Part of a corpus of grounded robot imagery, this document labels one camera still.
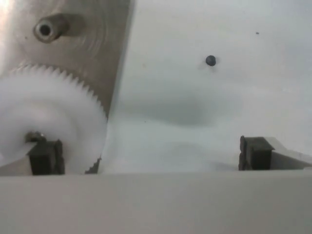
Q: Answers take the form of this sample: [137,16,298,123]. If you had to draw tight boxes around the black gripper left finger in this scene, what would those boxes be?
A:
[0,139,66,176]

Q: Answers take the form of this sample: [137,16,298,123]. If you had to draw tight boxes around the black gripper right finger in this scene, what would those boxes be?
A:
[239,135,312,172]

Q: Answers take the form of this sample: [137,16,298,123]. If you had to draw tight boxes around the white large gear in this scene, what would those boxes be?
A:
[0,63,108,175]

